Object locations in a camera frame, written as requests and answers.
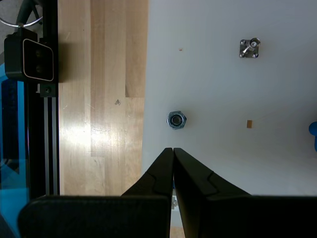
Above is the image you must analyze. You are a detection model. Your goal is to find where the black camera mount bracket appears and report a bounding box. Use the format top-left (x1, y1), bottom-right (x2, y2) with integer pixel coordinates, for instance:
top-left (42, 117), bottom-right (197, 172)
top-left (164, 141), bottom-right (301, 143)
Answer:
top-left (37, 83), bottom-right (54, 98)

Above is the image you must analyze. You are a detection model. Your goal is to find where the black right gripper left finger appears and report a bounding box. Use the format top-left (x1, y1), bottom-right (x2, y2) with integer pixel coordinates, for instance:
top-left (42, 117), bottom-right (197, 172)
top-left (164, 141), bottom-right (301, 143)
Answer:
top-left (18, 148), bottom-right (174, 238)

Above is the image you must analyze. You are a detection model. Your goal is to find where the large blue printed mount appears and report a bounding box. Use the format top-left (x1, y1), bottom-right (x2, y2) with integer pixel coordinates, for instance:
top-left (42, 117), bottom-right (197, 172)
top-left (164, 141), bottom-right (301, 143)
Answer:
top-left (308, 121), bottom-right (317, 152)

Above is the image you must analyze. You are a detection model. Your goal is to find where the black table-level camera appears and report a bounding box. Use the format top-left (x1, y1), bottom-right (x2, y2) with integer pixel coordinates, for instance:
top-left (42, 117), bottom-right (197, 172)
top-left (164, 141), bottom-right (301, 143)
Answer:
top-left (3, 27), bottom-right (59, 83)

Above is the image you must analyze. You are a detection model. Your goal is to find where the silver M12 hex nut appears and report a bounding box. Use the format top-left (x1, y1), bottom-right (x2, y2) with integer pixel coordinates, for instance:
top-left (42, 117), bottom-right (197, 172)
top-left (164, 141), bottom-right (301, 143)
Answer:
top-left (166, 111), bottom-right (188, 131)

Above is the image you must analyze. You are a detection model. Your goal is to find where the white board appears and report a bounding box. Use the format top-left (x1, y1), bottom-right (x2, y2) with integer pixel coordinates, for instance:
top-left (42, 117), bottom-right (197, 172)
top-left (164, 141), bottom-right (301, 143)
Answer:
top-left (140, 0), bottom-right (317, 228)

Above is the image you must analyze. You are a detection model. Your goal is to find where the thin white cable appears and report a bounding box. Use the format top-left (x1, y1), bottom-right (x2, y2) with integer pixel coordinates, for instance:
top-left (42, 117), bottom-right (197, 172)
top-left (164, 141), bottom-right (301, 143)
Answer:
top-left (0, 14), bottom-right (43, 27)

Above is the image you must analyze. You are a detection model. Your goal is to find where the black table frame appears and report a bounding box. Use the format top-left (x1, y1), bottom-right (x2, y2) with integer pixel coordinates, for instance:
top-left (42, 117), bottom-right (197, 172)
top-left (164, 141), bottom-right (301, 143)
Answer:
top-left (24, 0), bottom-right (60, 199)

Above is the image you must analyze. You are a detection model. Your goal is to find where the dark camera cable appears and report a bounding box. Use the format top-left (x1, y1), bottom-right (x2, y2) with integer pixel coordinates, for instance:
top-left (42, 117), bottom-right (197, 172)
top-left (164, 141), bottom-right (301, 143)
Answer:
top-left (16, 0), bottom-right (43, 29)

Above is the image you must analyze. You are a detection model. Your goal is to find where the blue-lit screen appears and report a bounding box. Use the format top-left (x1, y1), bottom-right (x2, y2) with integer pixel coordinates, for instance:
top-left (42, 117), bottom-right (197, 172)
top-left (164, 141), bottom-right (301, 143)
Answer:
top-left (0, 63), bottom-right (30, 238)

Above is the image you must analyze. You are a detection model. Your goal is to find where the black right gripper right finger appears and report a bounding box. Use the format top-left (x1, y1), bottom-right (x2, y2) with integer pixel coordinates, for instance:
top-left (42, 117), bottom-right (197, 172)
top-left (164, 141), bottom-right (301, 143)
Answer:
top-left (174, 148), bottom-right (317, 238)

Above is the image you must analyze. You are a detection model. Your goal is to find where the silver BNC connector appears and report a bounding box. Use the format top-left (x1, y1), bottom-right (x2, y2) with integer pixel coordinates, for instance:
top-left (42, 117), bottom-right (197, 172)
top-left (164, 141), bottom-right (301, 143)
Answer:
top-left (239, 37), bottom-right (261, 59)

